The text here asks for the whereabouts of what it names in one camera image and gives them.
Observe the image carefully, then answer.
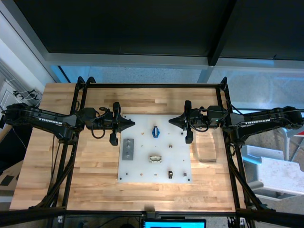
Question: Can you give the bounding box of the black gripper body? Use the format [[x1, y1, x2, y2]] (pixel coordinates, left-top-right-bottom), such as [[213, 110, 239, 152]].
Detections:
[[104, 102, 122, 146], [185, 100, 207, 144]]

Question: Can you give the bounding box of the white taskboard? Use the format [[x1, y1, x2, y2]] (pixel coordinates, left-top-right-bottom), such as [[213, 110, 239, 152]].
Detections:
[[117, 114, 192, 183]]

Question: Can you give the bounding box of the grey metal plate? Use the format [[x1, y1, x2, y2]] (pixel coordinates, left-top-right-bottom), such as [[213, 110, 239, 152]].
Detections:
[[121, 138, 135, 162]]

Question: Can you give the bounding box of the clear plastic tub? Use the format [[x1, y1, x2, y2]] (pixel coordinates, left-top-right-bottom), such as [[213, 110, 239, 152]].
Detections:
[[194, 132, 218, 164]]

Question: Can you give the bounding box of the black diagonal beam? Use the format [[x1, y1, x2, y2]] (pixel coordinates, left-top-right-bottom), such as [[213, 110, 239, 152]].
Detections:
[[208, 0, 238, 67]]

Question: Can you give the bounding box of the blue-edged screen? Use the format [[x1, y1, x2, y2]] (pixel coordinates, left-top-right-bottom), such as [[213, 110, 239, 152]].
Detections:
[[143, 218, 207, 228]]

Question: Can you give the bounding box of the white plastic step stool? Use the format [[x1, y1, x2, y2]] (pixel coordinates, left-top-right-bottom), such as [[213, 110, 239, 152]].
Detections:
[[241, 144, 304, 201]]

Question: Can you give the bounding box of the cardboard box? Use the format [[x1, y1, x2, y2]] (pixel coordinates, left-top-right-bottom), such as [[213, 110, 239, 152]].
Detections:
[[0, 159, 24, 190]]

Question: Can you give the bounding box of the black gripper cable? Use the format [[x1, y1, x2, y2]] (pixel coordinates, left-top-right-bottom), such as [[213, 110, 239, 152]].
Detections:
[[192, 106, 212, 133], [91, 106, 111, 140]]

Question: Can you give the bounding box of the black aluminium frame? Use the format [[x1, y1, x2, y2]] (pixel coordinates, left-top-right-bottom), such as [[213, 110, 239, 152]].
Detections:
[[0, 76, 304, 228]]

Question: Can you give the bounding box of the grey window sill rail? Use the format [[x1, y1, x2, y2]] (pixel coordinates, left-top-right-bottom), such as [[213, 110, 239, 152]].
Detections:
[[46, 53, 304, 69]]

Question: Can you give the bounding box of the black white cable bundle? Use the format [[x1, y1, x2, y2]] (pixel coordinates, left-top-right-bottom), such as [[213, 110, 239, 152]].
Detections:
[[13, 89, 42, 102]]

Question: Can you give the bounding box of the black table-edge camera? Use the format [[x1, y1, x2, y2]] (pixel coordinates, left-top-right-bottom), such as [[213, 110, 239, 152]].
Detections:
[[145, 209, 159, 219]]

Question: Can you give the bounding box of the white metal chair frame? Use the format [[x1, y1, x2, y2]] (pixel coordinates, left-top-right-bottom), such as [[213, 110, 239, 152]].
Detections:
[[281, 128, 304, 162]]

